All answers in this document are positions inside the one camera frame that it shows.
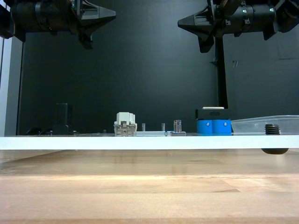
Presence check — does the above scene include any black connector block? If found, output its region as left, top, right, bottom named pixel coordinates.
left=195, top=108, right=233, bottom=121

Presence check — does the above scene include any silver cylindrical connector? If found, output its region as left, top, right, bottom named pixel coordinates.
left=170, top=119, right=186, bottom=137

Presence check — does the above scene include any tall black connector housing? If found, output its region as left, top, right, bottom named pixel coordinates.
left=52, top=102, right=73, bottom=135

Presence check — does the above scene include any beige industrial connector housing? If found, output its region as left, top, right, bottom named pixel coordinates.
left=113, top=112, right=137, bottom=137

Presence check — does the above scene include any clear plastic tub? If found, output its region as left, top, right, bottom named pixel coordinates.
left=230, top=114, right=299, bottom=136

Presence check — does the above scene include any clear plastic bar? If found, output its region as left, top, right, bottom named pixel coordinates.
left=135, top=131, right=172, bottom=137

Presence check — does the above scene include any black threaded screw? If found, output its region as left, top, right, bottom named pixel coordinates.
left=264, top=124, right=281, bottom=135

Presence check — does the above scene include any low black fixture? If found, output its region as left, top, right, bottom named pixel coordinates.
left=25, top=127, right=52, bottom=135

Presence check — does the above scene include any white task board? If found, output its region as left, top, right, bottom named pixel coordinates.
left=0, top=133, right=299, bottom=150

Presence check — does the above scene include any black rubber foot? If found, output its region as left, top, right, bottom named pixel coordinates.
left=260, top=148, right=288, bottom=155

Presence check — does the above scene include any black frame post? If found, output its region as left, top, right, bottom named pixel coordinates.
left=210, top=37, right=229, bottom=109

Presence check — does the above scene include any blue two-lobed mount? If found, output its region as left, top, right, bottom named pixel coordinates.
left=196, top=119, right=232, bottom=135

